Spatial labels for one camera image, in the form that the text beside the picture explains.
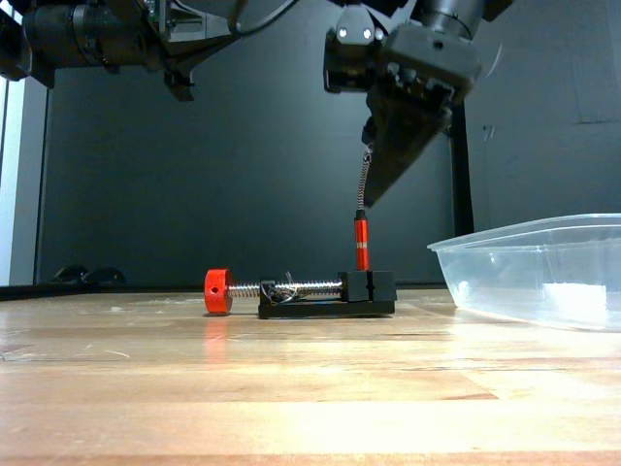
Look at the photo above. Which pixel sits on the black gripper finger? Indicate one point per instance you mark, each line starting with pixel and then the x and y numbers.
pixel 204 51
pixel 220 23
pixel 368 134
pixel 398 141

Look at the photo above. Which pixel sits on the black clamp with red knob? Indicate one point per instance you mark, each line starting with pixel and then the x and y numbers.
pixel 369 291

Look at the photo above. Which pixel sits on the clear plastic tub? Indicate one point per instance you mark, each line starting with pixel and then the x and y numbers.
pixel 485 272

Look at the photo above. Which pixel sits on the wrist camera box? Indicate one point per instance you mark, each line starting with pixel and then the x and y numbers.
pixel 351 68

